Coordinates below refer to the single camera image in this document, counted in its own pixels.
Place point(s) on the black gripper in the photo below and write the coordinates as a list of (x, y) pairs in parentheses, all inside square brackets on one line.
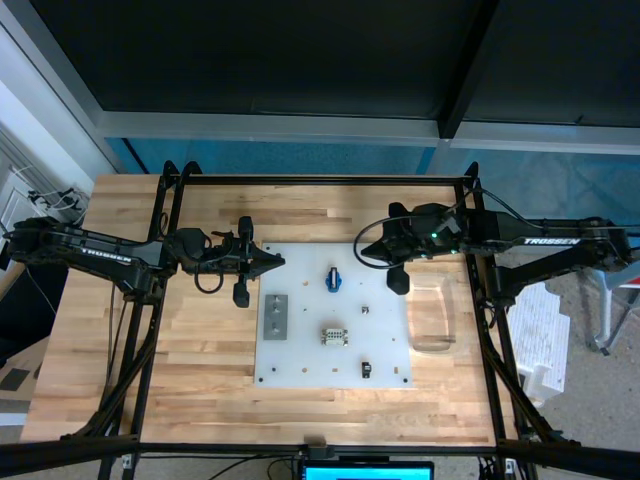
[(245, 260), (417, 242)]

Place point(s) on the beige HAN10E connector insert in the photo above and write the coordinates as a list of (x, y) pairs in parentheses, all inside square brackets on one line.
[(335, 336)]

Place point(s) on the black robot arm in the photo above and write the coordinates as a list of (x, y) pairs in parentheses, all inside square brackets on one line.
[(100, 252), (550, 240)]

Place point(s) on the blue connector holder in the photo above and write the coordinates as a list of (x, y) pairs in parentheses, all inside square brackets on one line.
[(332, 289)]

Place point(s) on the grey metal plate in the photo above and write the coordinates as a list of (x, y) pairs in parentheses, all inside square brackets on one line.
[(267, 320)]

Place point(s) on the small white plug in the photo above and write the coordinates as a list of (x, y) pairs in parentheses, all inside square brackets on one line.
[(332, 276)]

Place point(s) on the clear plastic tub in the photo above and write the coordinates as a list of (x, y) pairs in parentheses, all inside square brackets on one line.
[(430, 315)]

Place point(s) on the white task board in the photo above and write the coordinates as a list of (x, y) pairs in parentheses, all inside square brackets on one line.
[(310, 345)]

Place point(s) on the black plug housing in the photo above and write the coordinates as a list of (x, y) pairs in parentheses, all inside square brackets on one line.
[(366, 369)]

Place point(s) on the white foam packaging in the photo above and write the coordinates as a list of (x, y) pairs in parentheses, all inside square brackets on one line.
[(542, 340)]

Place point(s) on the grey chair base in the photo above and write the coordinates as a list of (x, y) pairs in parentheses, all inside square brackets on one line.
[(606, 312)]

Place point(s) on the cardboard box with black squares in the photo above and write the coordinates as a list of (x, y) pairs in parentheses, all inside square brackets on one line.
[(35, 350)]

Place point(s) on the small black table camera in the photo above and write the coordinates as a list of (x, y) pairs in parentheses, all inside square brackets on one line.
[(315, 447)]

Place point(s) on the black vertical post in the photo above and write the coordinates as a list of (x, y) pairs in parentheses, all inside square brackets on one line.
[(470, 70)]

